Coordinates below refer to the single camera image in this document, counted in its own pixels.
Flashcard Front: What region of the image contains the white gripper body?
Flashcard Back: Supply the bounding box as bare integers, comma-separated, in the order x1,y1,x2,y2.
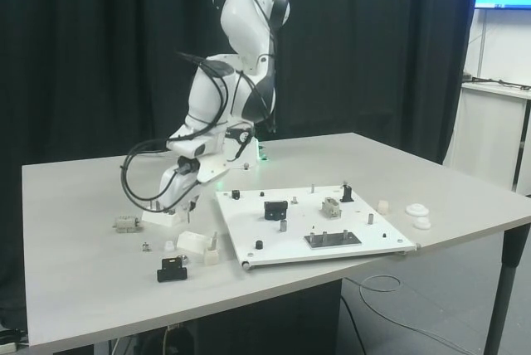
158,163,204,212

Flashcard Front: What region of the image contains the white wedge peg holder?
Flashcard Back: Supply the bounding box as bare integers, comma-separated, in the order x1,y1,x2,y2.
177,230,211,253
143,208,183,226

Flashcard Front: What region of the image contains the grey waterproof plug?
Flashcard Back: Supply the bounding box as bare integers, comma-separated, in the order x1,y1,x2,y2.
113,214,138,231

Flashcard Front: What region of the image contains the black D-SUB plug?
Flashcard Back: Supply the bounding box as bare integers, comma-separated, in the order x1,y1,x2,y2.
156,257,191,284

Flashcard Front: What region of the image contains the white task board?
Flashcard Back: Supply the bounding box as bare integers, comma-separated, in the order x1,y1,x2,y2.
215,184,418,273

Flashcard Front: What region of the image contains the black curtain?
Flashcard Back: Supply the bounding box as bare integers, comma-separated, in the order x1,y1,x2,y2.
0,0,482,331

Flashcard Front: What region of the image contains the white large gear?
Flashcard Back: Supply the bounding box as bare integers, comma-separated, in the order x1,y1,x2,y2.
405,202,432,218

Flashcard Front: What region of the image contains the white cabinet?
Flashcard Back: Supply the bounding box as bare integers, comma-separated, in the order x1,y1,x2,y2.
446,80,531,199

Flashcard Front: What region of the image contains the grey table leg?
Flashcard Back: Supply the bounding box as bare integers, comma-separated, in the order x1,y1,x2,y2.
492,221,522,355

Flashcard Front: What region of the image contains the black looped gripper cable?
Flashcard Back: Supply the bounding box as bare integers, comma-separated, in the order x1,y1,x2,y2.
119,138,197,212

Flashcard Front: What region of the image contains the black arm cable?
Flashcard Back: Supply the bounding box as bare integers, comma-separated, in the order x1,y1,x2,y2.
176,0,280,136

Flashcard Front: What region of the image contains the grey floor cable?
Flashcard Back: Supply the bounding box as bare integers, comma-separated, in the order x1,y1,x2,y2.
343,274,531,355

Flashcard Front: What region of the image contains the black cable on cabinet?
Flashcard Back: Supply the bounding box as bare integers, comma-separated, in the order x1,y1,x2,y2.
461,74,531,91

